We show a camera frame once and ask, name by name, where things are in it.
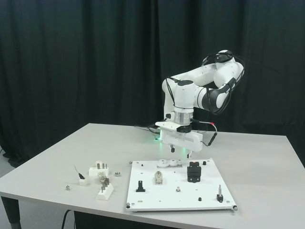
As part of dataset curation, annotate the white task board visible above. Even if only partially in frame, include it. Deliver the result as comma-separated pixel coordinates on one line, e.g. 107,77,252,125
125,158,238,212

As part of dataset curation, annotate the white round peg holder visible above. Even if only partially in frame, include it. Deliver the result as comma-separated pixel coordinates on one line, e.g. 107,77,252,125
89,167,111,177

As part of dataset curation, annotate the black cable on table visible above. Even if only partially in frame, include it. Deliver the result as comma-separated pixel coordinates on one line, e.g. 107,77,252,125
134,124,161,135

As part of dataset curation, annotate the black curtain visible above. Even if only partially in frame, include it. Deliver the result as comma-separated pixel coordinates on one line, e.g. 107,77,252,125
0,0,305,165

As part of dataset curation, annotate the flat white mount plate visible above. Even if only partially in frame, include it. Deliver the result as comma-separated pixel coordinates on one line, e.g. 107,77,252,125
155,121,191,132

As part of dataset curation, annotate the black cable under table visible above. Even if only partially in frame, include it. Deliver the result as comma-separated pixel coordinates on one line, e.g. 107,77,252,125
62,209,73,229

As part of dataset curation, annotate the black table leg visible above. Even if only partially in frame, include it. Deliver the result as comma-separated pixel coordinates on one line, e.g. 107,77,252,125
0,196,20,229

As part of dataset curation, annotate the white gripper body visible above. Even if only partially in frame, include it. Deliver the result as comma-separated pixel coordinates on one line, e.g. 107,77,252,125
160,130,203,154

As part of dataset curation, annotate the silver flange ring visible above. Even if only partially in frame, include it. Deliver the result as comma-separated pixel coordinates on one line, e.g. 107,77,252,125
172,110,193,126

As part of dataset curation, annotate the black D-SUB plug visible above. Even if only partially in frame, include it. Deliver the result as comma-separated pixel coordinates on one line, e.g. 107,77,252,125
186,161,203,183

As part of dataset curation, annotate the white square peg holder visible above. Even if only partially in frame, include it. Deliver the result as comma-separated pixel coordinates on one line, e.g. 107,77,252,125
96,184,114,201

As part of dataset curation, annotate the black USB plug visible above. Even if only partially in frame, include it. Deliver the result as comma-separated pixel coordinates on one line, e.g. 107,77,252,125
135,180,146,193

